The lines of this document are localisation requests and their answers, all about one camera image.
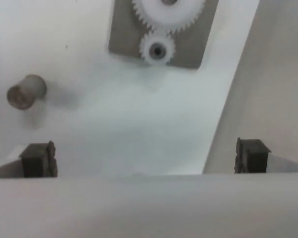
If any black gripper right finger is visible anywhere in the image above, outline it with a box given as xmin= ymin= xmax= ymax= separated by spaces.
xmin=234 ymin=137 xmax=298 ymax=174

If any white large gear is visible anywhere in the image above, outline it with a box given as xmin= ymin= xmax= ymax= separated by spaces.
xmin=131 ymin=0 xmax=206 ymax=37

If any white task board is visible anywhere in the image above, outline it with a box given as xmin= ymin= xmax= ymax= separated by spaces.
xmin=0 ymin=0 xmax=260 ymax=178

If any white small gear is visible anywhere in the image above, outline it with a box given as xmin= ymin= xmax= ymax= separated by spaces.
xmin=139 ymin=31 xmax=176 ymax=66

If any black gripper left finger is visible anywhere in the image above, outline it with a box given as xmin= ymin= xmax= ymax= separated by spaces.
xmin=0 ymin=140 xmax=59 ymax=179

